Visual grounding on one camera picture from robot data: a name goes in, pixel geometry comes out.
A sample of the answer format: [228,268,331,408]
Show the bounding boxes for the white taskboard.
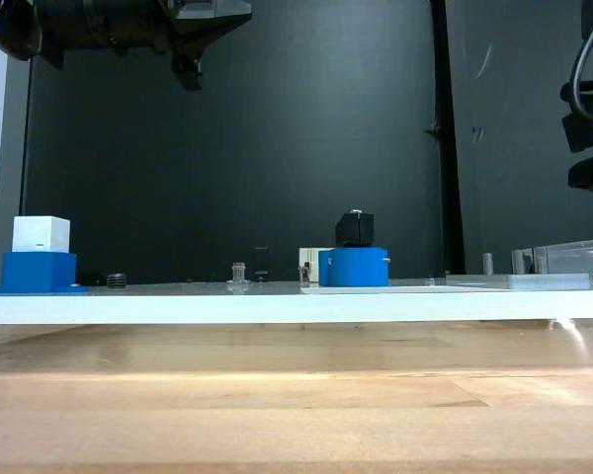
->
[0,282,593,327]

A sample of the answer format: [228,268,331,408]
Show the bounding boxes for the clear plastic tub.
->
[533,236,593,297]

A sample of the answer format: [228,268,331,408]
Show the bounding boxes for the grey metal block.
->
[444,249,590,290]

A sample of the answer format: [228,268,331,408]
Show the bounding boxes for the white cube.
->
[12,215,71,254]

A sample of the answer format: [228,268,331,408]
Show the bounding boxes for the black clamp block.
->
[334,206,376,248]

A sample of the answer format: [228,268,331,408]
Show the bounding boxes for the small translucent socket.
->
[225,262,251,293]

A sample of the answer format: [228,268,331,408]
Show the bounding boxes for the beige connector housing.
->
[296,248,322,287]

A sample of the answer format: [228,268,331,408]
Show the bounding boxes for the blue square holder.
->
[0,251,90,296]

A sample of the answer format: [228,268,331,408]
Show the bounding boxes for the blue round holder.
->
[318,246,390,288]

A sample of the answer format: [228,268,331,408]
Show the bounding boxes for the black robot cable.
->
[569,9,593,122]

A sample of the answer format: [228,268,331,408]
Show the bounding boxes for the black aluminium frame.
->
[426,0,466,276]

